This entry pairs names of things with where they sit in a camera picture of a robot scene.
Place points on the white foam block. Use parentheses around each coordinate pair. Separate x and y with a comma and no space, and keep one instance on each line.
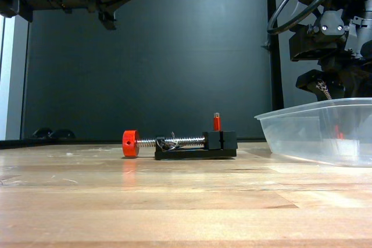
(343,149)

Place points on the clear plastic tub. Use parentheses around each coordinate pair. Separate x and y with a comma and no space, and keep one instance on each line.
(305,137)

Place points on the black vise with red knob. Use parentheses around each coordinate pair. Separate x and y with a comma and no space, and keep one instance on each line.
(203,152)

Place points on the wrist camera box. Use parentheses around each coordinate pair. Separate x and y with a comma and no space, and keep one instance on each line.
(316,46)

